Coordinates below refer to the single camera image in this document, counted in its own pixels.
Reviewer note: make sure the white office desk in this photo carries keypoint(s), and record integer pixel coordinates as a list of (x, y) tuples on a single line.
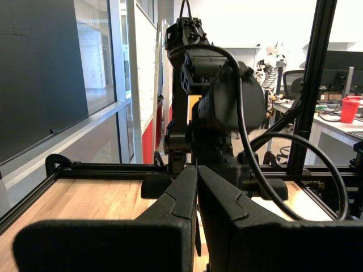
[(326, 127)]

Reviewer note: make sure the white partition panel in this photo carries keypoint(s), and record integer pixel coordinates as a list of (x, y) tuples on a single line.
[(143, 71)]

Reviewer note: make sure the black office chair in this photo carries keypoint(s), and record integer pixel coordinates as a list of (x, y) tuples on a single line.
[(292, 82)]

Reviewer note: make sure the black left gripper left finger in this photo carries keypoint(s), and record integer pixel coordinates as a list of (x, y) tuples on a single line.
[(113, 246)]

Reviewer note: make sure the black computer monitor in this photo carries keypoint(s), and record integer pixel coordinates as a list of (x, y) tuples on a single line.
[(340, 62)]

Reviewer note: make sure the black keyboard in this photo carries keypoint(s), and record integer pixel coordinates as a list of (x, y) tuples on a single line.
[(354, 134)]

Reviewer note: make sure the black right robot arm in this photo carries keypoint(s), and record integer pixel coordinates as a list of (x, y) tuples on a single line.
[(178, 113)]

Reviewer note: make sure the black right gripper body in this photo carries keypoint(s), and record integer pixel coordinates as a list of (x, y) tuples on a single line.
[(215, 150)]

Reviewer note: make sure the black metal frame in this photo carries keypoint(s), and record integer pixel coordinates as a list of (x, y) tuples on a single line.
[(312, 85)]

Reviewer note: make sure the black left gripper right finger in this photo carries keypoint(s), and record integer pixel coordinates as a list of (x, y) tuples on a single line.
[(283, 246)]

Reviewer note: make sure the red plastic cup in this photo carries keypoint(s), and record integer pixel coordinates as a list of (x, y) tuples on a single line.
[(350, 110)]

